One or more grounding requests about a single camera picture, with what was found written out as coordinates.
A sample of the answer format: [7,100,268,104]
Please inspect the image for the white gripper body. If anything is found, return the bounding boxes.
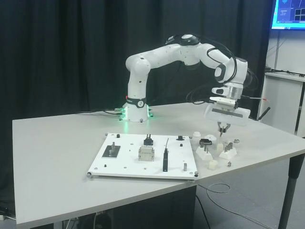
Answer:
[205,104,251,127]

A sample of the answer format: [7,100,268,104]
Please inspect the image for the white four-peg holder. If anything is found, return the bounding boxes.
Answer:
[218,145,238,160]

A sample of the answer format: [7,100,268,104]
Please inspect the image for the white two-peg holder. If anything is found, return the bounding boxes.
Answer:
[195,146,214,161]

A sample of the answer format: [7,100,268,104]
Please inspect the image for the thin black rod, red tag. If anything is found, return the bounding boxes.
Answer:
[242,95,272,122]

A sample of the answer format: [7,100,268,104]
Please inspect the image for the white cabinet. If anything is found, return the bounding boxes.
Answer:
[262,71,305,138]

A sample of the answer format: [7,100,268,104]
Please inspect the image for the tall black USB plug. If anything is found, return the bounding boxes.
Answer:
[163,137,170,172]

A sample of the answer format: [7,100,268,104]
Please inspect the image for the beige waterproof plug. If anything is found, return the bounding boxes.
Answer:
[137,146,155,162]

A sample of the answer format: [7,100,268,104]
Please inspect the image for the dark table leg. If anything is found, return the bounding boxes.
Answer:
[278,152,299,229]

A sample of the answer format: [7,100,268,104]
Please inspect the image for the white task board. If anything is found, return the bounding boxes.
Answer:
[86,132,200,184]

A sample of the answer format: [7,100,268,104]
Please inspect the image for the blue screen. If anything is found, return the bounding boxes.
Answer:
[271,0,305,31]

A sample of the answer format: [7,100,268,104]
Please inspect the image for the black curtain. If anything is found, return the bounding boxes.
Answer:
[0,0,277,134]

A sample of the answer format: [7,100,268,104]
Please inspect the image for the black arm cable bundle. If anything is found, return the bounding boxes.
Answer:
[185,35,258,105]

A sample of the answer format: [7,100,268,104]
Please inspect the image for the black cables at robot foot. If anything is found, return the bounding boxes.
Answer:
[80,107,125,120]

